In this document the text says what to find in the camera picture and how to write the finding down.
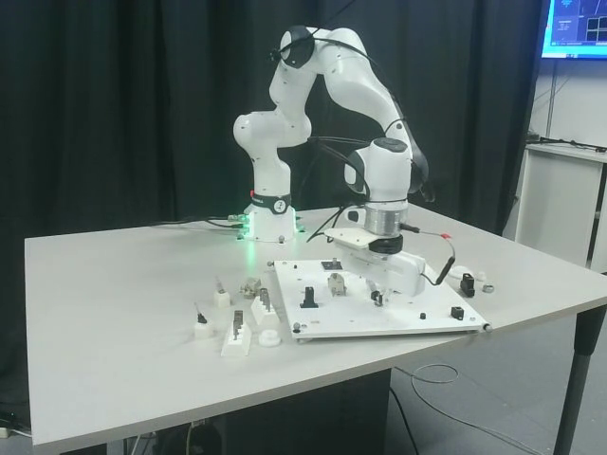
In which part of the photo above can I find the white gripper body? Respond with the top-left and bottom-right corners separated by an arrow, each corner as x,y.
337,246 -> 427,296

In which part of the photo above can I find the white task board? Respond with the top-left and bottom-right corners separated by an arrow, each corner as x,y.
267,257 -> 493,343

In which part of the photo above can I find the white peg holder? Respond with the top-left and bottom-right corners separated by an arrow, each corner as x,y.
249,296 -> 277,327
220,324 -> 254,358

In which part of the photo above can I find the white cabinet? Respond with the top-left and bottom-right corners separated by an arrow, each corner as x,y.
502,141 -> 607,275

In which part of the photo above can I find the black table leg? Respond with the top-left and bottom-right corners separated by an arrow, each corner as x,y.
553,310 -> 598,455

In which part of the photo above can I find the blue screen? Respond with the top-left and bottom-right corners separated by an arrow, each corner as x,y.
540,0 -> 607,61

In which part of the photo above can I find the black curtain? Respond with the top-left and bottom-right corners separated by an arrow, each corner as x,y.
0,0 -> 543,418

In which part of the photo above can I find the thin black rod on wire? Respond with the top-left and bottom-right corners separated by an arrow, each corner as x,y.
400,226 -> 460,286

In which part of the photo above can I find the flat white mount plate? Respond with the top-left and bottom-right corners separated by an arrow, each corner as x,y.
323,226 -> 377,251

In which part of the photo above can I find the thin grey cable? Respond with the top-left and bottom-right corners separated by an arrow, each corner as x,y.
410,362 -> 563,455

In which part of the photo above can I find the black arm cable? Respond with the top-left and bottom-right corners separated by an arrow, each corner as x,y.
265,26 -> 437,243

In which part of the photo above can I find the thin black cable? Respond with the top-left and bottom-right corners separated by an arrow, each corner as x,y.
150,213 -> 251,231

